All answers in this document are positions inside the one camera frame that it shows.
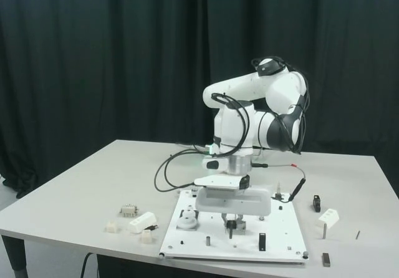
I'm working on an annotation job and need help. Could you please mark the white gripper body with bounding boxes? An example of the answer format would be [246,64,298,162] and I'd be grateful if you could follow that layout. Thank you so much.
[195,186,272,218]

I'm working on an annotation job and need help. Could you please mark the white peg holder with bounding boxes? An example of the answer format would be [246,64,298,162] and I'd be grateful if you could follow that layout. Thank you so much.
[318,208,340,229]

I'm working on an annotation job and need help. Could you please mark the white task board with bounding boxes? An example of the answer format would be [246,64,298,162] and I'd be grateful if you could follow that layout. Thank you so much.
[158,189,310,261]

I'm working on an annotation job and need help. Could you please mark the white large gear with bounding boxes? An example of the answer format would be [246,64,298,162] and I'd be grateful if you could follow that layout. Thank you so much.
[177,216,198,229]

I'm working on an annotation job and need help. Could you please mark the long white holder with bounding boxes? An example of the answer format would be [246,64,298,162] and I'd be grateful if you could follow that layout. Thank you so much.
[128,212,157,234]

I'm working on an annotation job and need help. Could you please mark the beige D-SUB plug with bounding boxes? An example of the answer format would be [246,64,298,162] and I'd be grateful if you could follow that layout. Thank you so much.
[118,207,138,219]

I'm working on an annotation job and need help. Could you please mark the black curtain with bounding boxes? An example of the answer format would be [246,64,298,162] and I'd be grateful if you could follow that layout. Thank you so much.
[0,0,399,199]

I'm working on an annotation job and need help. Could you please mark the black table leg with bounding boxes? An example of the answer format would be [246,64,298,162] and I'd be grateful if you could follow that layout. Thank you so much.
[1,235,26,278]

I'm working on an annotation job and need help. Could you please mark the thin black rod on wire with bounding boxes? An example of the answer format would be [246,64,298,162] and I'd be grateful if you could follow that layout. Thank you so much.
[252,161,307,202]

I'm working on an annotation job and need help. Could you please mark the black looping cable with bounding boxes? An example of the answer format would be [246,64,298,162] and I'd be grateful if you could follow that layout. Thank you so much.
[156,145,219,193]

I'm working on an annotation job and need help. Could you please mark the black floor cable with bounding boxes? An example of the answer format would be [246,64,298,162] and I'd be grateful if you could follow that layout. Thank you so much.
[81,252,98,278]

